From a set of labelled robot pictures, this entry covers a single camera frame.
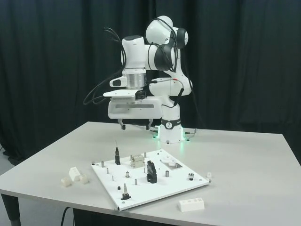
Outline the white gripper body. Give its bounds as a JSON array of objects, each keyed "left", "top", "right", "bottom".
[{"left": 107, "top": 97, "right": 163, "bottom": 119}]

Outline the black D-SUB plug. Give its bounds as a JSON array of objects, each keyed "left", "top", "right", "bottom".
[{"left": 146, "top": 161, "right": 158, "bottom": 184}]

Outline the black Ethernet plug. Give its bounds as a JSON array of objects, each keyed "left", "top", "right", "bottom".
[{"left": 114, "top": 138, "right": 121, "bottom": 165}]

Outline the beige metal USB plug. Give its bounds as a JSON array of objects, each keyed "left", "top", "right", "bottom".
[{"left": 130, "top": 154, "right": 145, "bottom": 169}]

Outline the white large gear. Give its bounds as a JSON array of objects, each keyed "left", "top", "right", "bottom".
[{"left": 160, "top": 156, "right": 176, "bottom": 168}]

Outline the black rod with red tag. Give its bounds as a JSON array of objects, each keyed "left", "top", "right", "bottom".
[{"left": 147, "top": 78, "right": 180, "bottom": 84}]

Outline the white task board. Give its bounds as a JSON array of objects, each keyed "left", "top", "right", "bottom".
[{"left": 91, "top": 148, "right": 211, "bottom": 211}]

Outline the tall white holder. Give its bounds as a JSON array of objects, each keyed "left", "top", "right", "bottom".
[{"left": 68, "top": 166, "right": 81, "bottom": 182}]

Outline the black waterproof plug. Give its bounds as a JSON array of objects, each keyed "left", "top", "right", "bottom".
[{"left": 120, "top": 183, "right": 130, "bottom": 201}]

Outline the long white holder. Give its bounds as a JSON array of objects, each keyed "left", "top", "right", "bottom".
[{"left": 177, "top": 197, "right": 205, "bottom": 211}]

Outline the black curtain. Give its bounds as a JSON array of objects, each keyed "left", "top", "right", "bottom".
[{"left": 0, "top": 0, "right": 301, "bottom": 165}]

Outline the dark table leg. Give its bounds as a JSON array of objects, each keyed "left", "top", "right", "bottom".
[{"left": 0, "top": 194, "right": 20, "bottom": 226}]

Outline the silver wrist ring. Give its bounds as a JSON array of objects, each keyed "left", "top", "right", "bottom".
[{"left": 122, "top": 72, "right": 147, "bottom": 90}]

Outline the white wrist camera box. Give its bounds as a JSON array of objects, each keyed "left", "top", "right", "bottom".
[{"left": 109, "top": 75, "right": 129, "bottom": 88}]

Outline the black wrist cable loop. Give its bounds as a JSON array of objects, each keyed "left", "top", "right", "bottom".
[{"left": 83, "top": 80, "right": 123, "bottom": 105}]

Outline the black floor cable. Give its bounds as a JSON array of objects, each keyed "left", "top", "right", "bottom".
[{"left": 61, "top": 206, "right": 74, "bottom": 226}]

